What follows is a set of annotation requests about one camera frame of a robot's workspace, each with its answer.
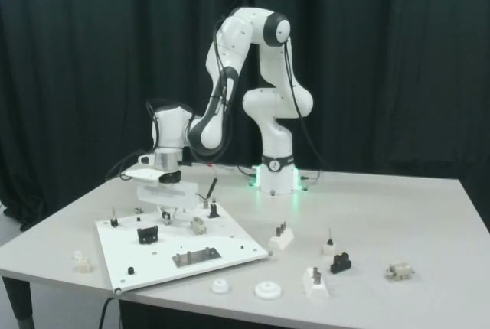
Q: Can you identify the white square peg holder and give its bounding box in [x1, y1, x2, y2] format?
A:
[266, 229, 295, 252]

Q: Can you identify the white large gear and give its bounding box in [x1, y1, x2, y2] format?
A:
[253, 281, 283, 301]

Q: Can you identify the flat white mounting plate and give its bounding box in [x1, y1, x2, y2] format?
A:
[125, 169, 162, 184]

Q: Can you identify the beige metal connector plug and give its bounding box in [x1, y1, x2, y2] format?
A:
[385, 262, 416, 280]

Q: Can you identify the silver wrist ring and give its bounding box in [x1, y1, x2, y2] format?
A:
[152, 151, 181, 172]

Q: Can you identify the dark grey table leg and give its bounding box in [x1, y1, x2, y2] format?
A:
[2, 275, 32, 329]

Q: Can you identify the black curtain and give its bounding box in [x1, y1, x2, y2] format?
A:
[0, 0, 490, 233]

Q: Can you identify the white round peg holder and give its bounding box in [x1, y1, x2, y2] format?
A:
[302, 267, 331, 301]

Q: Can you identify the black forearm cable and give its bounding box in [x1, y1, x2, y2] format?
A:
[189, 15, 240, 164]

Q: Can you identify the white medium gear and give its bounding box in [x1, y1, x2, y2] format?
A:
[209, 279, 232, 294]

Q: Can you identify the black D-SUB plug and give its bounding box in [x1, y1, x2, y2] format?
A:
[329, 252, 353, 275]

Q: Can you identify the black upper arm cable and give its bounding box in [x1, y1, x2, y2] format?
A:
[282, 36, 325, 184]

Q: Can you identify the white task board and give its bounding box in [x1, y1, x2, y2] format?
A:
[94, 197, 270, 295]

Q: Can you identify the black hanging cable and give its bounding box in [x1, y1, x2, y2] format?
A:
[99, 293, 116, 329]

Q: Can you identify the white cube holder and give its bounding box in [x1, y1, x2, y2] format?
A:
[76, 257, 95, 275]

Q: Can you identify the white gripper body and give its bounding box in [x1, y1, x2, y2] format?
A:
[136, 181, 201, 210]

